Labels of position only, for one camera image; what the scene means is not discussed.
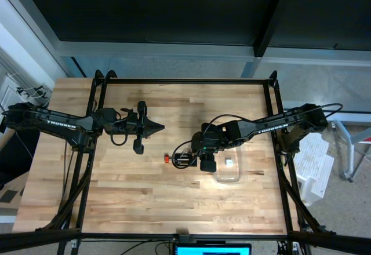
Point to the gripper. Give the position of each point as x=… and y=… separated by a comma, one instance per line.
x=140, y=127
x=207, y=140

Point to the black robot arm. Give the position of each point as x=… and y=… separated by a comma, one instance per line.
x=58, y=123
x=261, y=127

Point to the white block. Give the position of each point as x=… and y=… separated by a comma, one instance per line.
x=229, y=161

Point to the black vise clamp red knob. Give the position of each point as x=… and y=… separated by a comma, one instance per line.
x=167, y=158

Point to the clear plastic tub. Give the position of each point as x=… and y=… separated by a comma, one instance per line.
x=229, y=176

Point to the blue laptop screen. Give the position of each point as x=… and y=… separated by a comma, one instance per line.
x=211, y=250

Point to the white cabinet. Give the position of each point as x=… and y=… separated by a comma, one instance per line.
x=11, y=92

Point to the brown cardboard box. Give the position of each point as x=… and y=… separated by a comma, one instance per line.
x=8, y=211

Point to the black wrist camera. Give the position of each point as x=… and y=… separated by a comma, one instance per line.
x=208, y=163

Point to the black aluminium frame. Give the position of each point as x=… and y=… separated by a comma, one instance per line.
x=174, y=80

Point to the silver aluminium window frame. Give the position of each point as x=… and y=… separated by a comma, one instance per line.
x=145, y=49

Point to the black table-level camera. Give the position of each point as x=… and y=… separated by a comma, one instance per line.
x=183, y=234

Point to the black wall column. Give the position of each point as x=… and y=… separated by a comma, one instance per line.
x=269, y=20

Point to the grey metal leg frame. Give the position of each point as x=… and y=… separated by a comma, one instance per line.
x=349, y=150

